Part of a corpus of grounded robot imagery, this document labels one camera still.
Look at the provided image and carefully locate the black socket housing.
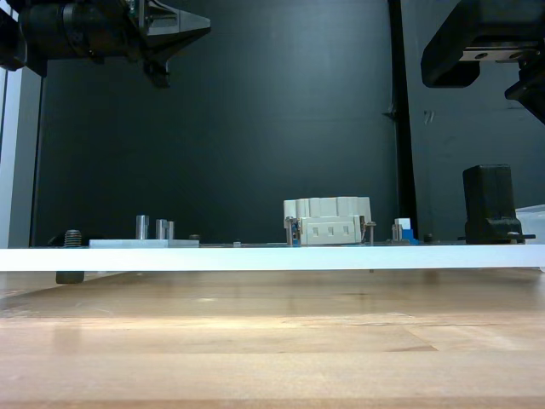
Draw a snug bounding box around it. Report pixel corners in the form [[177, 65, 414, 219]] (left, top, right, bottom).
[[462, 164, 536, 245]]

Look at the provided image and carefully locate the clear plastic tub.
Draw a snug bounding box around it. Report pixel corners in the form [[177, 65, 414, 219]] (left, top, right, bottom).
[[513, 204, 545, 247]]

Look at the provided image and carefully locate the blue and white connector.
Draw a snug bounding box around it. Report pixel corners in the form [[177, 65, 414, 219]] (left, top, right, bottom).
[[393, 217, 415, 245]]

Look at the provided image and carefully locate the grey metal plate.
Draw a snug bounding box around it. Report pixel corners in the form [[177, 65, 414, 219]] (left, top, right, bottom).
[[89, 238, 200, 249]]

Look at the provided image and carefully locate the black threaded standoff bolt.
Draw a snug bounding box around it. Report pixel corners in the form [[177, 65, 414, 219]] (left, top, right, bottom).
[[54, 228, 85, 285]]

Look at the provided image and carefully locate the beige connector housing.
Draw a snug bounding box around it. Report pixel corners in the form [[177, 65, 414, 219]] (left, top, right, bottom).
[[283, 195, 372, 246]]

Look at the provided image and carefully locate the white task board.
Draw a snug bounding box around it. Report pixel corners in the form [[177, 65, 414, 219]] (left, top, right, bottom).
[[0, 245, 545, 274]]

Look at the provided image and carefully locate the black wall pillar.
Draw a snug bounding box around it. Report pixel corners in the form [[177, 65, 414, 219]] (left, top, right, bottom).
[[385, 0, 418, 242]]

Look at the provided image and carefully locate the grey window frame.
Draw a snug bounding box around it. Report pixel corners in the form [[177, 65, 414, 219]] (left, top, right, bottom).
[[0, 66, 43, 248]]

